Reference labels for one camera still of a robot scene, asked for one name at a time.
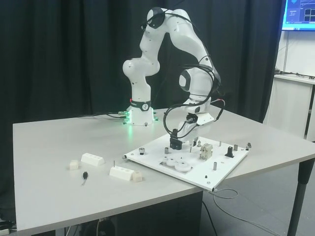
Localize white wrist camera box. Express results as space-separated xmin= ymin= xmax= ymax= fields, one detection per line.
xmin=180 ymin=100 xmax=212 ymax=114

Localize white cabinet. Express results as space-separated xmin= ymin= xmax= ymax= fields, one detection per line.
xmin=266 ymin=72 xmax=315 ymax=143

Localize white peg holder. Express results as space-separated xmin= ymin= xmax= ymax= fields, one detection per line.
xmin=81 ymin=152 xmax=105 ymax=167
xmin=109 ymin=166 xmax=135 ymax=182

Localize dark grey table leg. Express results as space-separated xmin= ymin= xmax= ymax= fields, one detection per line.
xmin=286 ymin=161 xmax=310 ymax=236

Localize blue screen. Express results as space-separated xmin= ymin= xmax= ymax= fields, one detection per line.
xmin=281 ymin=0 xmax=315 ymax=32

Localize black D-SUB plug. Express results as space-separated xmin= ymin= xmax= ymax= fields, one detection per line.
xmin=169 ymin=129 xmax=184 ymax=150

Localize black curtain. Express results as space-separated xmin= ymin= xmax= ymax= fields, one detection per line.
xmin=0 ymin=0 xmax=287 ymax=221

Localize black base cables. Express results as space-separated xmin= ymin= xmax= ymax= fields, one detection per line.
xmin=82 ymin=111 xmax=131 ymax=121

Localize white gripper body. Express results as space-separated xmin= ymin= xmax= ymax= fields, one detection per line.
xmin=177 ymin=119 xmax=199 ymax=146

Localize beige Ethernet plug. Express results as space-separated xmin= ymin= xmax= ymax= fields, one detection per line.
xmin=199 ymin=143 xmax=214 ymax=161

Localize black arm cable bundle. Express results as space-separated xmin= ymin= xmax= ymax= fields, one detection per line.
xmin=140 ymin=8 xmax=233 ymax=106

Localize black camera cable loop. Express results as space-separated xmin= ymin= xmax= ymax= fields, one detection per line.
xmin=163 ymin=102 xmax=190 ymax=135

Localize grey cable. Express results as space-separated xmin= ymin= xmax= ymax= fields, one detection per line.
xmin=209 ymin=187 xmax=305 ymax=232

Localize white task board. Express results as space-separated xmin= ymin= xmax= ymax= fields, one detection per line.
xmin=122 ymin=127 xmax=252 ymax=193

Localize white large gear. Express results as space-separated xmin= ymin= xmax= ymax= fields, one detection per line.
xmin=174 ymin=162 xmax=191 ymax=174

